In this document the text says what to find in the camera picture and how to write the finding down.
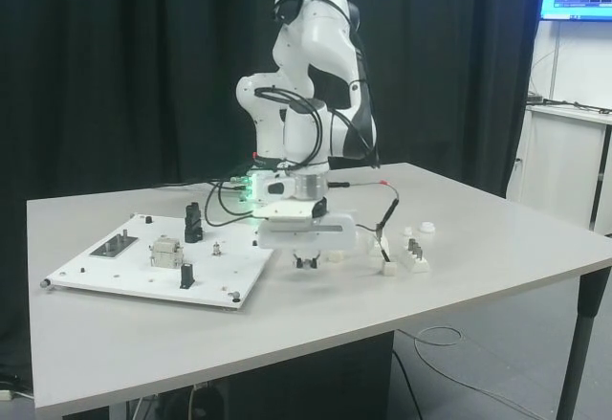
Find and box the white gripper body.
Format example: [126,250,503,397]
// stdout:
[256,212,359,252]

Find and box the beige waterproof plug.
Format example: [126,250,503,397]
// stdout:
[148,236,186,269]

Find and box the flat white mounting plate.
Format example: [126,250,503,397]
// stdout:
[251,201,317,225]

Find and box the white peg holder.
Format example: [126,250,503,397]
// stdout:
[403,249,432,276]

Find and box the white cabinet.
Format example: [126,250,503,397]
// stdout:
[517,102,612,238]

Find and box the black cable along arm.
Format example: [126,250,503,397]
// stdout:
[251,0,383,170]

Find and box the black D-SUB plug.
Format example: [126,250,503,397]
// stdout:
[184,201,206,244]

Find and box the thin black rod on wire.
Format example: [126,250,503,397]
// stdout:
[329,178,401,239]

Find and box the grey floor cable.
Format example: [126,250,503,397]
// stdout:
[391,325,480,420]

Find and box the black box under table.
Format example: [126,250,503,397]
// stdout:
[205,328,399,420]

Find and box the dark table leg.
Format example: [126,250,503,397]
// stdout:
[570,266,612,420]

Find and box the black curtain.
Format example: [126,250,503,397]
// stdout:
[0,0,544,386]

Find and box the white task board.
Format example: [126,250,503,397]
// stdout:
[38,212,277,314]

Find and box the black base cable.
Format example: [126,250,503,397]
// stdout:
[157,178,257,229]

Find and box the silver sensor ring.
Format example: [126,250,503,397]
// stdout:
[292,173,330,202]

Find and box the small white camera box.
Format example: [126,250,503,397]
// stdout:
[264,179,295,199]

